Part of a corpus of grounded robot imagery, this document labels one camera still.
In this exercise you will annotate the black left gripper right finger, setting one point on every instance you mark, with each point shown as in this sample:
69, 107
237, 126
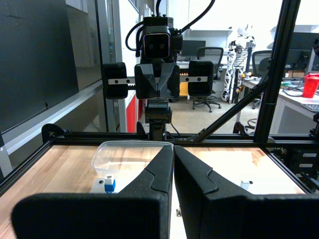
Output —
236, 216

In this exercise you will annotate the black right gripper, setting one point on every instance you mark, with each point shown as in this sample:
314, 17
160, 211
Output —
114, 72

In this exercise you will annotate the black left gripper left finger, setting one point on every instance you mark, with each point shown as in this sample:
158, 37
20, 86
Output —
112, 214

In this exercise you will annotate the small white bar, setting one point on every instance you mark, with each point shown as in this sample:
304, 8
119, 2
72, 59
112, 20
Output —
244, 185

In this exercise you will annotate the yellow drawer cabinet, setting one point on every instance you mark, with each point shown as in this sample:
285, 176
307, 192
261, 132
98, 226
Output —
183, 89

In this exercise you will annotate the small blue holder white insert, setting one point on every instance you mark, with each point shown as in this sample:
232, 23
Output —
109, 186

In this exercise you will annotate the white red partition panel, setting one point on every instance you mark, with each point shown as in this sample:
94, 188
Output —
130, 114

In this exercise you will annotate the black computer monitor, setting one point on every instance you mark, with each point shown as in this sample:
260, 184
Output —
194, 48

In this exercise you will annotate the black mesh office chair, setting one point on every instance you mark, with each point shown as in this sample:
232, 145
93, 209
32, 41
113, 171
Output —
208, 104

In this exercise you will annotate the clear plastic tub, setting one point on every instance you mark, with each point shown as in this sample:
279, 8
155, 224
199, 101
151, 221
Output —
119, 159

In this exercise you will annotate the small metal clip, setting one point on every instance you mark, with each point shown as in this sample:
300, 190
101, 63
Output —
178, 212

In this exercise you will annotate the white task board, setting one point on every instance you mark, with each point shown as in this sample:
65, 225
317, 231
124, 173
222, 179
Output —
177, 229

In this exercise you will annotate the white black lattice structure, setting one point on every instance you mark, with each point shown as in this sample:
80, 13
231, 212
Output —
230, 74

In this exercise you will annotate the black box with white labels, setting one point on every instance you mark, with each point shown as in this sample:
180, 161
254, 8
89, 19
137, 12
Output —
294, 159

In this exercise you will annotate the grey work table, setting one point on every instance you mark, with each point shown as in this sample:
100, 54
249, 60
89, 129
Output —
291, 98

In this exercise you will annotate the red bin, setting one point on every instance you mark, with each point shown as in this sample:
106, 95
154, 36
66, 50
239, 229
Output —
311, 87

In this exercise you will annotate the large dark monitor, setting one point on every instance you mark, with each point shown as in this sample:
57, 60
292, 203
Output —
304, 49

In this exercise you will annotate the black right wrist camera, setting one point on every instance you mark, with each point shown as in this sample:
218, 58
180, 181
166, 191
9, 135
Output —
157, 46

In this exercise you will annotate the black table frame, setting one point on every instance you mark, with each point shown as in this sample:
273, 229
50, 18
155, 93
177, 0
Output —
87, 137

